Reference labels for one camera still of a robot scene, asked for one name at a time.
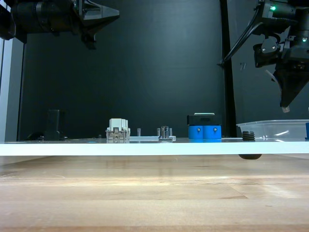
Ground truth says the clear rj45 connector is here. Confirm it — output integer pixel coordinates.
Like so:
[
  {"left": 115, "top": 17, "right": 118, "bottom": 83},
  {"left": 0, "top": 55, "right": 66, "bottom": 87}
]
[{"left": 265, "top": 69, "right": 291, "bottom": 114}]

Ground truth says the beige multi-pin connector housing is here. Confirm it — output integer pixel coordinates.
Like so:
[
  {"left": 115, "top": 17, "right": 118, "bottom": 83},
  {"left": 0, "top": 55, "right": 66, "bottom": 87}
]
[{"left": 105, "top": 118, "right": 131, "bottom": 143}]

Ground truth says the clear plastic tub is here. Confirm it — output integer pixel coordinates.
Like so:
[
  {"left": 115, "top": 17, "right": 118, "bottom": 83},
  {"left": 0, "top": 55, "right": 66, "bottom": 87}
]
[{"left": 236, "top": 119, "right": 309, "bottom": 141}]

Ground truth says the black knurled screw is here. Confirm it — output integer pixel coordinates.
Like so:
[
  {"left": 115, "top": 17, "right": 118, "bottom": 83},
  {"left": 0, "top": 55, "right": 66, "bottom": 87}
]
[{"left": 242, "top": 130, "right": 257, "bottom": 142}]

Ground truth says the black rubber board foot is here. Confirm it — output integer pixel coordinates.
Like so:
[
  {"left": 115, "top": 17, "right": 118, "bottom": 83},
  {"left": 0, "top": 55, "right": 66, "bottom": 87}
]
[{"left": 238, "top": 154, "right": 263, "bottom": 160}]

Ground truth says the black socket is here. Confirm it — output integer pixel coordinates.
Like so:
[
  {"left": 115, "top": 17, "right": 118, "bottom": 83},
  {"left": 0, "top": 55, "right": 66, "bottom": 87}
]
[{"left": 44, "top": 109, "right": 66, "bottom": 141}]

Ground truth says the white mounting board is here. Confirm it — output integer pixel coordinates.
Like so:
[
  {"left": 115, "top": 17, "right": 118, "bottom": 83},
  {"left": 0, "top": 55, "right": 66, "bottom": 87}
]
[{"left": 0, "top": 139, "right": 309, "bottom": 157}]

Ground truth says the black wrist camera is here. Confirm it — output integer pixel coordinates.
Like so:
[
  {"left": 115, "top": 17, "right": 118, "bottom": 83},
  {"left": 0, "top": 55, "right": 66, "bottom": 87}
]
[{"left": 253, "top": 37, "right": 282, "bottom": 69}]

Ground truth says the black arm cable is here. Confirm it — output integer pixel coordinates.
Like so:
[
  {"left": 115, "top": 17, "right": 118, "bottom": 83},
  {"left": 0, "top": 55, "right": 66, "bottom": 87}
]
[{"left": 218, "top": 0, "right": 265, "bottom": 68}]

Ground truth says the black metal frame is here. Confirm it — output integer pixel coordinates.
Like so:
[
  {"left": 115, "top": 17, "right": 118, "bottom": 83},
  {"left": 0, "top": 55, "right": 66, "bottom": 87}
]
[{"left": 218, "top": 0, "right": 239, "bottom": 139}]

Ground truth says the blue black d-sub connector mount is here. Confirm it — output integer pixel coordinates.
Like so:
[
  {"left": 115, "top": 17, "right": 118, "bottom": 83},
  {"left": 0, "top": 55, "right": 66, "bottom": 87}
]
[{"left": 186, "top": 112, "right": 223, "bottom": 141}]

